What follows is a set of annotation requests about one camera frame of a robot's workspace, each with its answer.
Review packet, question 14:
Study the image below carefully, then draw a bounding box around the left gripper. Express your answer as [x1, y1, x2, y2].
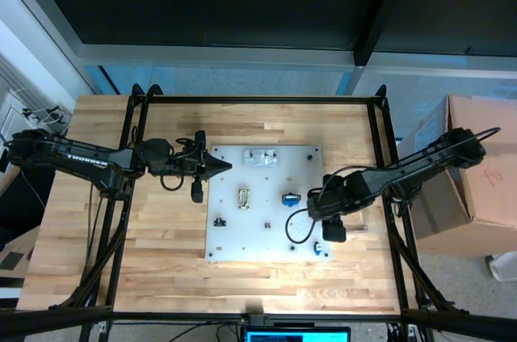
[173, 130, 233, 184]

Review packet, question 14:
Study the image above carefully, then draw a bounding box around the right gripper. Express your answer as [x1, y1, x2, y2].
[306, 190, 349, 226]

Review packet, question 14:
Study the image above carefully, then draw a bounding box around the large blue socket block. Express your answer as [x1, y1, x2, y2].
[280, 192, 302, 209]

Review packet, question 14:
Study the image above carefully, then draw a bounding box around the beige many-pin connector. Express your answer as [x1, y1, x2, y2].
[237, 187, 253, 211]

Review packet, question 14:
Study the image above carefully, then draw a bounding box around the silver metal peg block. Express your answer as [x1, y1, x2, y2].
[242, 148, 280, 168]

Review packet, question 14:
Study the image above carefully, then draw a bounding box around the white task board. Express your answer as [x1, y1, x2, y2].
[204, 144, 334, 265]

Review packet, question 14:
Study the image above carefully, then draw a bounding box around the blue screen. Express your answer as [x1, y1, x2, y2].
[241, 326, 352, 342]

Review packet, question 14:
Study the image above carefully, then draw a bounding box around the cardboard box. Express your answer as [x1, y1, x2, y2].
[397, 93, 517, 259]

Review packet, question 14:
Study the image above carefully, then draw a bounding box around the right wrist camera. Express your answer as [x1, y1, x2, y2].
[322, 220, 348, 243]

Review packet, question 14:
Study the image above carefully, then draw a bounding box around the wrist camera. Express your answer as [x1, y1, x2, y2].
[322, 220, 348, 243]
[189, 179, 205, 204]

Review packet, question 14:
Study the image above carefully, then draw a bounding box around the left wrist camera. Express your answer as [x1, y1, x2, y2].
[189, 179, 205, 204]

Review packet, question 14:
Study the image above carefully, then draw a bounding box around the black right camera cable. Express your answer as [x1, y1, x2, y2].
[284, 195, 325, 244]

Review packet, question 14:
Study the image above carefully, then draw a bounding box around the black camera cable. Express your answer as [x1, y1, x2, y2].
[284, 195, 325, 244]
[160, 171, 187, 192]

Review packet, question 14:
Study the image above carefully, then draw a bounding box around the black left camera cable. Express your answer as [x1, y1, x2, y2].
[160, 171, 187, 192]

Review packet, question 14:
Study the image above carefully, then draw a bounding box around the black frame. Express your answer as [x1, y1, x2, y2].
[0, 82, 472, 342]

